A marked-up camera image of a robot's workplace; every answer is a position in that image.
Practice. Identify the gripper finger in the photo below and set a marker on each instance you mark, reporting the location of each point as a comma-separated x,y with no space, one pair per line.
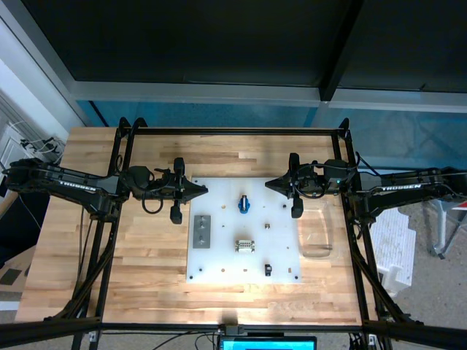
283,191
283,181
192,186
191,194

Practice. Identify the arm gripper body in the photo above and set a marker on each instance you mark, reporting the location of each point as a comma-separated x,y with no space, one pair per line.
178,189
295,189

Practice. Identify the beige HAN10E connector insert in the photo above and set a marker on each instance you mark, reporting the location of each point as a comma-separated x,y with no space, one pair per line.
245,244

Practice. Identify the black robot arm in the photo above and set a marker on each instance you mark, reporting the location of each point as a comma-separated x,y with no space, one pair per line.
401,188
76,184

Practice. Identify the grey metal plate with pegs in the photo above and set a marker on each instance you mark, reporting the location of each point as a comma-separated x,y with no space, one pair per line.
195,233

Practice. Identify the clear plastic tub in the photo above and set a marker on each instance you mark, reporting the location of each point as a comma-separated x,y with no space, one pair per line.
324,226

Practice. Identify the white task board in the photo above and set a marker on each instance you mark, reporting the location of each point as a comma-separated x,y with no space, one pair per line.
226,255

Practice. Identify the small black clamp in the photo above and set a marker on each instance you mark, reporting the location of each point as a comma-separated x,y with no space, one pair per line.
268,270

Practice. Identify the white foam packing block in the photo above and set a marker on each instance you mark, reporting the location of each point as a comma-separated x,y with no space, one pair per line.
394,248

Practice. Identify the grey metal chair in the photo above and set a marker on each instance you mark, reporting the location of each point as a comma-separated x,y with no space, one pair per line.
442,226

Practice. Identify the blue-lit screen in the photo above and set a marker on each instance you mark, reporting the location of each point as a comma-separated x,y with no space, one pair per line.
268,345

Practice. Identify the black floor case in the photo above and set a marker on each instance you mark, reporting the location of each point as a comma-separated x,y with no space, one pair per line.
18,226

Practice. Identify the brown cardboard box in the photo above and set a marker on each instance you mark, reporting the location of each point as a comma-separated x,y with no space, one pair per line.
22,260

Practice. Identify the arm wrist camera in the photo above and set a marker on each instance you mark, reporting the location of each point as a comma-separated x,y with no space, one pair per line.
310,180

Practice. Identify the black table frame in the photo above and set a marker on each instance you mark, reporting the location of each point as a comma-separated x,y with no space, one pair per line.
233,131

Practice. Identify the grey aluminium partition frame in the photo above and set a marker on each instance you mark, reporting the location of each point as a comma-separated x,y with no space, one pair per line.
182,91

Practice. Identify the black vertical wall post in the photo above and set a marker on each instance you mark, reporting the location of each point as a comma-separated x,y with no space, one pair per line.
339,54

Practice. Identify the silver frame bracket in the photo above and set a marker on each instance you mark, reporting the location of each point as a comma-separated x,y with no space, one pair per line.
93,336
372,339

